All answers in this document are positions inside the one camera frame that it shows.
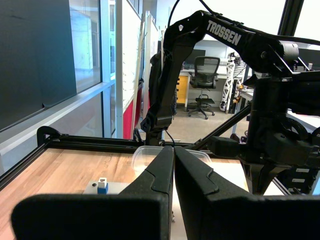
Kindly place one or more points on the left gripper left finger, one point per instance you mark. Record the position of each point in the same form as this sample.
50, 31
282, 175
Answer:
100, 217

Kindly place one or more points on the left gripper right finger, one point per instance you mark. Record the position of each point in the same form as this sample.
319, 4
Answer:
250, 220

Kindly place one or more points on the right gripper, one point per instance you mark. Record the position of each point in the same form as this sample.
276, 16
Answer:
225, 147

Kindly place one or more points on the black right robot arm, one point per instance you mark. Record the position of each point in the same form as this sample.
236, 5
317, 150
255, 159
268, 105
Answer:
165, 87

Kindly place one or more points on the blue white connector block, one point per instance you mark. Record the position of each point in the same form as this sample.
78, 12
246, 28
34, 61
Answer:
102, 189

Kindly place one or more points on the black board screw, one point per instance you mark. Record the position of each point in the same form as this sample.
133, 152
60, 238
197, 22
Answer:
94, 185

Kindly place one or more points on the clear plastic tub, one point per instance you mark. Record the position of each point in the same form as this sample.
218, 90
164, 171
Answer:
143, 160

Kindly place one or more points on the white black lattice stand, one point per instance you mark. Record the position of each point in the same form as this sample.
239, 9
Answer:
228, 85

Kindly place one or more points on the black office chair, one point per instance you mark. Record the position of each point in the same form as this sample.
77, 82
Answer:
205, 82

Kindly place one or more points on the yellow drawer cabinet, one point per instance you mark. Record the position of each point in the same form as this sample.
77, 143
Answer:
183, 87

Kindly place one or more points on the black computer monitor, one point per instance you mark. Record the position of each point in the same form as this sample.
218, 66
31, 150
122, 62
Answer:
197, 56

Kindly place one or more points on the white red partition panel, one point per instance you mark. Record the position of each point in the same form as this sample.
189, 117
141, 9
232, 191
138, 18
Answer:
130, 62

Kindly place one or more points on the black aluminium frame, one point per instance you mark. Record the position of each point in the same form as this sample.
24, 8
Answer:
100, 145

